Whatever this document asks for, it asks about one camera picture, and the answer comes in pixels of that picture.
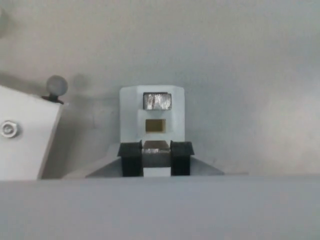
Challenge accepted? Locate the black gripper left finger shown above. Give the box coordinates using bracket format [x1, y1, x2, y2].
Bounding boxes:
[84, 140, 145, 178]

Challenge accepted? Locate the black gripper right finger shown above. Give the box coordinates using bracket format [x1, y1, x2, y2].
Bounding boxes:
[169, 140, 226, 178]

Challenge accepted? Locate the white three-hole peg holder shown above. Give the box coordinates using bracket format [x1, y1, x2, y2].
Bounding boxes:
[108, 85, 186, 177]

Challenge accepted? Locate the white task board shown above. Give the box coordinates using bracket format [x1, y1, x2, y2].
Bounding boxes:
[0, 84, 65, 181]

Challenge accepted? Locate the grey ball corner marker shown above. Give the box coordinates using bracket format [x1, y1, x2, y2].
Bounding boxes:
[41, 74, 69, 106]

